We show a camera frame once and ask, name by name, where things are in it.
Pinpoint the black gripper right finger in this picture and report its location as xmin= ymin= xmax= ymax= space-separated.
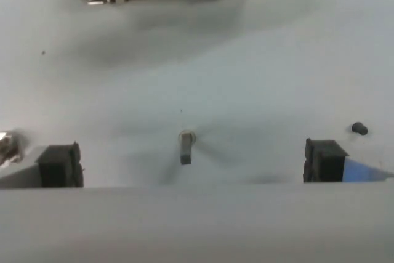
xmin=303 ymin=138 xmax=394 ymax=184

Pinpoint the white task board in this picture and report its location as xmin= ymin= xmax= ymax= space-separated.
xmin=0 ymin=0 xmax=394 ymax=189

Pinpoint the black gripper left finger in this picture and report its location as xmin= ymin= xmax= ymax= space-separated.
xmin=0 ymin=141 xmax=84 ymax=189

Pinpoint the small black stud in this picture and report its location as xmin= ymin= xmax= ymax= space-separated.
xmin=352 ymin=121 xmax=369 ymax=136

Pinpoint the metal BNC plug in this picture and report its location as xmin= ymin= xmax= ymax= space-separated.
xmin=0 ymin=129 xmax=24 ymax=165

